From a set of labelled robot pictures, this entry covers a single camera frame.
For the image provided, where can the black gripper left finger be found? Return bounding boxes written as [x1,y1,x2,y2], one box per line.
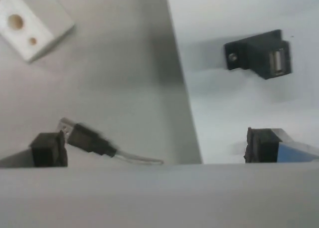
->
[0,130,68,168]

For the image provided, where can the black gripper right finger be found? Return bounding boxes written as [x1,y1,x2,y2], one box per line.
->
[243,125,319,164]

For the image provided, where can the white task board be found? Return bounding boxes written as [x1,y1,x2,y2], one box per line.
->
[164,0,319,165]

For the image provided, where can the white holder with round holes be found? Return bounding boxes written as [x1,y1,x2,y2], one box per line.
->
[0,0,75,64]

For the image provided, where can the black USB plug with cable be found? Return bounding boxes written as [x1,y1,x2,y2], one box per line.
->
[58,117,165,166]

